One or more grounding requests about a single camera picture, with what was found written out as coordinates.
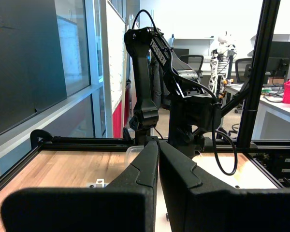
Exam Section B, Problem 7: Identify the white office desk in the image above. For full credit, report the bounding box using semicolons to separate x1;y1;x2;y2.
223;82;290;141

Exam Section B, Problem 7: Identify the white wall shelf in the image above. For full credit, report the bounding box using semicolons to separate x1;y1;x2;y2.
171;36;216;58

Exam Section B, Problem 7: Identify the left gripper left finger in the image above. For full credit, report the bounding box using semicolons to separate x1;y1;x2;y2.
1;141;160;232

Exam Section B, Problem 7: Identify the white lattice robot figure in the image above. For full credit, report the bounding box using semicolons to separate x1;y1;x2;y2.
206;30;238;108

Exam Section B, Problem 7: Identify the white task board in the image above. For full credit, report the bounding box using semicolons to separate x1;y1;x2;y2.
86;152;278;232

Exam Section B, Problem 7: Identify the red partition panel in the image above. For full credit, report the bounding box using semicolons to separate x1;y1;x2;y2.
112;84;131;139

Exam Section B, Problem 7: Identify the black aluminium frame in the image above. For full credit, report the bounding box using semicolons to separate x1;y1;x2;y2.
0;0;290;201

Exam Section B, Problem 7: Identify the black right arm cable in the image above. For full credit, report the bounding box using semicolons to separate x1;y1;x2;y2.
131;9;238;176

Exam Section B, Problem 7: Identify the black computer monitor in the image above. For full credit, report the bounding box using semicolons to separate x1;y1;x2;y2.
263;41;290;85

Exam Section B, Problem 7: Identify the black control box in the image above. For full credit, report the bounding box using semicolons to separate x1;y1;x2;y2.
252;152;290;188

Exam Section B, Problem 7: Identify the clear plastic tub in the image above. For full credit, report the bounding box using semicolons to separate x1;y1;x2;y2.
125;145;145;168

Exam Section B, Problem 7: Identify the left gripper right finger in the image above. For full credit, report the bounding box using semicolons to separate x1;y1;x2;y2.
159;141;290;232

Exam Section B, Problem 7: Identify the black office chair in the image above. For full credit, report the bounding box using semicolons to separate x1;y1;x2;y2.
234;57;253;114
180;54;205;79

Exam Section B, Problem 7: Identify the dark hanging coat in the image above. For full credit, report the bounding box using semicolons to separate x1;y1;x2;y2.
148;55;172;109

